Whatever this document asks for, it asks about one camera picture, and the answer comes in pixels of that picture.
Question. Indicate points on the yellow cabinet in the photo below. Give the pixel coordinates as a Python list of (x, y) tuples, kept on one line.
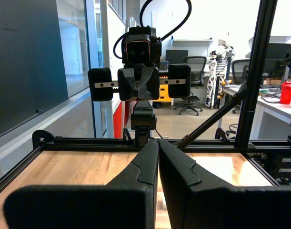
[(164, 94)]

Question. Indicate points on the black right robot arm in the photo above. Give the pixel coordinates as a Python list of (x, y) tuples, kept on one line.
[(144, 121)]

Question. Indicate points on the small black monitor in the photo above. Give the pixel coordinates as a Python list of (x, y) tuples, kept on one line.
[(178, 56)]

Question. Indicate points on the white lattice stand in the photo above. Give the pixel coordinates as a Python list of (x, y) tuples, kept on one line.
[(210, 83)]

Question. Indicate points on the white shelf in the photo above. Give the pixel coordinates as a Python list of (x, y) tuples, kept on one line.
[(193, 44)]

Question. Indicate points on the black mesh office chair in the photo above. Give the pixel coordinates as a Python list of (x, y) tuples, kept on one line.
[(197, 71), (238, 71)]

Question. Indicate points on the white office desk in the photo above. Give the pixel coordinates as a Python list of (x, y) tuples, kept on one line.
[(273, 112)]

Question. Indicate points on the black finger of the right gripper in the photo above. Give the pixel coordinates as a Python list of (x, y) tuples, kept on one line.
[(126, 86), (150, 86)]

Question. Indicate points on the wide black monitor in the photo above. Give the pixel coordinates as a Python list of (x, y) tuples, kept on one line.
[(278, 51)]

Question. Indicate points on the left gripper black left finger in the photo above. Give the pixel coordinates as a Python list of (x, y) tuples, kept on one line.
[(88, 207)]

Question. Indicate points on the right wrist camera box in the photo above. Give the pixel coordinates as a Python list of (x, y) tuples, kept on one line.
[(137, 51)]

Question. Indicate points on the red wall panel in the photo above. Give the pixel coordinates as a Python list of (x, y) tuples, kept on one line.
[(117, 119)]

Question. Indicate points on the red plastic cup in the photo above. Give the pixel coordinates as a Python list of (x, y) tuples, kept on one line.
[(288, 94)]

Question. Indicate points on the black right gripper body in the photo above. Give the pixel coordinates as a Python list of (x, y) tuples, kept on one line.
[(101, 83)]

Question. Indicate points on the black aluminium frame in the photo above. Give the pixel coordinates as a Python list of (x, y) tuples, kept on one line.
[(88, 143)]

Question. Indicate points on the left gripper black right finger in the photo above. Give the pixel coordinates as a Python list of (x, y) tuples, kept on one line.
[(231, 210)]

